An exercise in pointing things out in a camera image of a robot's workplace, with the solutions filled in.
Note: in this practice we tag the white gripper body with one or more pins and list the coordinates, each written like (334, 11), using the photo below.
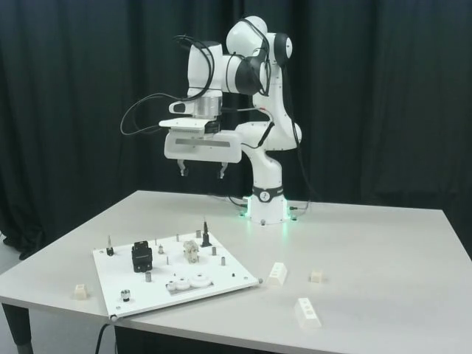
(206, 147)

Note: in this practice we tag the black waterproof plug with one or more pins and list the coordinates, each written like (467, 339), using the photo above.
(205, 237)

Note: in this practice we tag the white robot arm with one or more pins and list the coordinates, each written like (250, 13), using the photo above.
(265, 173)

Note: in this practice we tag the flat white mounting plate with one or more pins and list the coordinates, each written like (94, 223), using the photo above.
(182, 124)

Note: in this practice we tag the black D-SUB plug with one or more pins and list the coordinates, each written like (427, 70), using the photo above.
(142, 258)

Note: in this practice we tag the small silver USB plug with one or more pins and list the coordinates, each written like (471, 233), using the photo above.
(109, 247)

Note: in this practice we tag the white large gear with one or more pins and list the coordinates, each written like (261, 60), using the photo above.
(201, 281)

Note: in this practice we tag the thick metal round peg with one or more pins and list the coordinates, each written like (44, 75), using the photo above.
(147, 277)

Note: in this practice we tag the white medium gear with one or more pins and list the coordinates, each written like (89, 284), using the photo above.
(182, 284)

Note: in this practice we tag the long white holder with holes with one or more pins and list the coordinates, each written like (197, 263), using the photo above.
(277, 274)
(308, 313)

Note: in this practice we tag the white small gear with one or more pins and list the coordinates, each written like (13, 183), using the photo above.
(171, 286)

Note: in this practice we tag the white task board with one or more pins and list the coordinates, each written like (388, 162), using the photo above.
(206, 291)

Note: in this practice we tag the black curtain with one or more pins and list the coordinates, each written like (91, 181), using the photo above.
(73, 110)

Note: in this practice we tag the metal BNC plug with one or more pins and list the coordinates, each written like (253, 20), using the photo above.
(125, 295)

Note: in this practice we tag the small white holder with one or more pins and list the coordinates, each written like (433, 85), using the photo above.
(317, 276)
(81, 292)

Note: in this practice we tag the black table leg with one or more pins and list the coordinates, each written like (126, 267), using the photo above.
(16, 328)

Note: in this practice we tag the small white wrist camera box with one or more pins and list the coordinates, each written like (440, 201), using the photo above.
(179, 107)

